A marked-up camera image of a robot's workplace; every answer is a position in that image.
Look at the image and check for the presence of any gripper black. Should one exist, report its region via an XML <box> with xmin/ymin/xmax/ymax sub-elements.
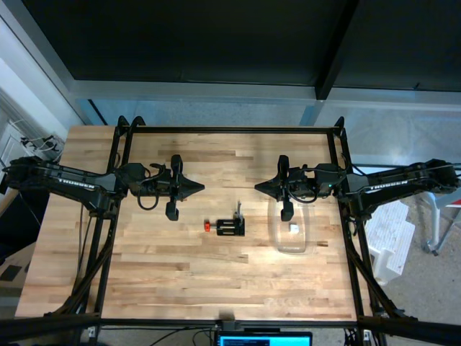
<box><xmin>254</xmin><ymin>155</ymin><xmax>323</xmax><ymax>222</ymax></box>
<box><xmin>136</xmin><ymin>154</ymin><xmax>205</xmax><ymax>221</ymax></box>

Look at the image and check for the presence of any black vise with red knob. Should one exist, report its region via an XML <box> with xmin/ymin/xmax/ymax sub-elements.
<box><xmin>204</xmin><ymin>217</ymin><xmax>246</xmax><ymax>238</ymax></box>

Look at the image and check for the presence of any clear plastic tub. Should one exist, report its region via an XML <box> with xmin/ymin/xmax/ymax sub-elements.
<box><xmin>268</xmin><ymin>201</ymin><xmax>318</xmax><ymax>257</ymax></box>

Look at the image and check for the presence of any white foam packing block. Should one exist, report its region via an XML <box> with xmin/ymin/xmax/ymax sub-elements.
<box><xmin>362</xmin><ymin>200</ymin><xmax>419</xmax><ymax>286</ymax></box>

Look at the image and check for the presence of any laptop screen with blue edge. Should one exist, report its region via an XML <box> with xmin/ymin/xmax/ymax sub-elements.
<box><xmin>215</xmin><ymin>331</ymin><xmax>313</xmax><ymax>346</ymax></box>

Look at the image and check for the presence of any red white panel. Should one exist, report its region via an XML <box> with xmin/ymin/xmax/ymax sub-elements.
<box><xmin>445</xmin><ymin>187</ymin><xmax>461</xmax><ymax>210</ymax></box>

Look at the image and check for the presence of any brown cardboard box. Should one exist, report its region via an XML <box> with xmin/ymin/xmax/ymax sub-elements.
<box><xmin>0</xmin><ymin>241</ymin><xmax>37</xmax><ymax>307</ymax></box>

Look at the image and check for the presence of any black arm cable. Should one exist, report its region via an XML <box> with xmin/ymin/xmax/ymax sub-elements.
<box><xmin>135</xmin><ymin>169</ymin><xmax>162</xmax><ymax>211</ymax></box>
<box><xmin>287</xmin><ymin>165</ymin><xmax>321</xmax><ymax>204</ymax></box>

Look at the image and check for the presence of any black table level camera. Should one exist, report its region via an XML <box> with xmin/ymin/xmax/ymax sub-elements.
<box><xmin>215</xmin><ymin>310</ymin><xmax>243</xmax><ymax>331</ymax></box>

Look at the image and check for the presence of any black upright post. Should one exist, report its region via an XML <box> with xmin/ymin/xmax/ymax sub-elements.
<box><xmin>315</xmin><ymin>0</ymin><xmax>362</xmax><ymax>101</ymax></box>

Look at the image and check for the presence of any black white cable bundle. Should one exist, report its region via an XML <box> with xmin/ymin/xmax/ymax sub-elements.
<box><xmin>19</xmin><ymin>135</ymin><xmax>62</xmax><ymax>153</ymax></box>

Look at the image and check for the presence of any grey metal chair frame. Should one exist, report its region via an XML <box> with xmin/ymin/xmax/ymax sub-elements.
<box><xmin>413</xmin><ymin>187</ymin><xmax>461</xmax><ymax>257</ymax></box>

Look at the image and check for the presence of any black table frame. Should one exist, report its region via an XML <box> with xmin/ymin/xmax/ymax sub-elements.
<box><xmin>0</xmin><ymin>122</ymin><xmax>461</xmax><ymax>346</ymax></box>

